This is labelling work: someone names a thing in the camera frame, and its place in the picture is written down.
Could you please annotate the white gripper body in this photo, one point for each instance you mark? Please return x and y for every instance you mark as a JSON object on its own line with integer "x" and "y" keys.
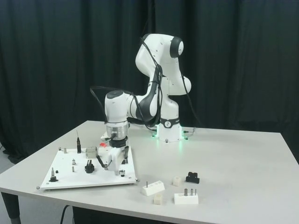
{"x": 116, "y": 159}

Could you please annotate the black D-SUB plug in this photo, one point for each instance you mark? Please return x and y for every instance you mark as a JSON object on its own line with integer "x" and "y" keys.
{"x": 192, "y": 178}

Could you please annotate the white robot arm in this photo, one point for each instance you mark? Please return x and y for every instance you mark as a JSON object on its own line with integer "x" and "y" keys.
{"x": 163, "y": 53}

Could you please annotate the metal bolt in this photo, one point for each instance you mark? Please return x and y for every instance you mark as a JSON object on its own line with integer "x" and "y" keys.
{"x": 121, "y": 172}

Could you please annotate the thin black rod red tag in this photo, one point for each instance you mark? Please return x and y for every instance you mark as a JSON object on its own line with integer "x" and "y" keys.
{"x": 100, "y": 161}

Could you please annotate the metal BNC plug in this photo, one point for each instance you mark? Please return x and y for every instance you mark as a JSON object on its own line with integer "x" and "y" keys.
{"x": 73, "y": 161}

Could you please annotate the white square-hole peg holder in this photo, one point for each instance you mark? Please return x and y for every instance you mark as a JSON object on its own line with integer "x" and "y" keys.
{"x": 154, "y": 189}

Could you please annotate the white task board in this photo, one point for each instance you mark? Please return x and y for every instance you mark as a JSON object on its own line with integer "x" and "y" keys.
{"x": 70, "y": 178}

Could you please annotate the black cabinet under table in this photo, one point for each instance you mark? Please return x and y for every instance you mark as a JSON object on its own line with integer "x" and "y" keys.
{"x": 112, "y": 215}

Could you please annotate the small white cube holder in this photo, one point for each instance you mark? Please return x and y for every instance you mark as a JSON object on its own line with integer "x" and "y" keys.
{"x": 176, "y": 180}
{"x": 158, "y": 200}

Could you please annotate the grey USB plug black base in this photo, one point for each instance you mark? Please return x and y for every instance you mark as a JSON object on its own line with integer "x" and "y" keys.
{"x": 52, "y": 176}

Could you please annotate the white round-hole peg holder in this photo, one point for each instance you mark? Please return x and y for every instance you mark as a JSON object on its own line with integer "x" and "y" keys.
{"x": 187, "y": 199}

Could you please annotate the black table leg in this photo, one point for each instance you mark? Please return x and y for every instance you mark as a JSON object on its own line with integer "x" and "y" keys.
{"x": 11, "y": 206}

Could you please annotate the black curtain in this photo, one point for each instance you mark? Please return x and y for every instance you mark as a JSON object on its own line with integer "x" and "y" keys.
{"x": 46, "y": 46}

